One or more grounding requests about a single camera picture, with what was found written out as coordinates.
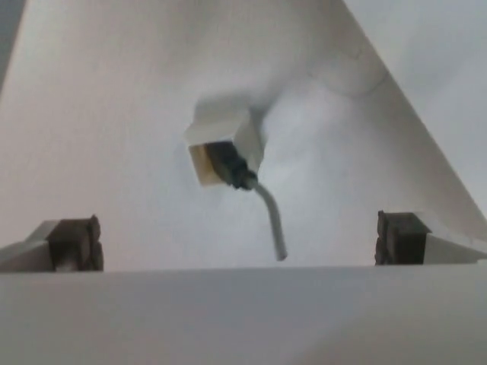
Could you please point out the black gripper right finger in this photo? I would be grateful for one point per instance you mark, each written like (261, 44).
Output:
(403, 239)

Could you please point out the small white plug holder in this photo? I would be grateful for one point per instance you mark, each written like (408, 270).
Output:
(224, 121)

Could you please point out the white task board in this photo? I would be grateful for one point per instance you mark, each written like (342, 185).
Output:
(437, 76)

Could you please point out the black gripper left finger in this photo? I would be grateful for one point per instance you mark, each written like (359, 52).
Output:
(72, 243)

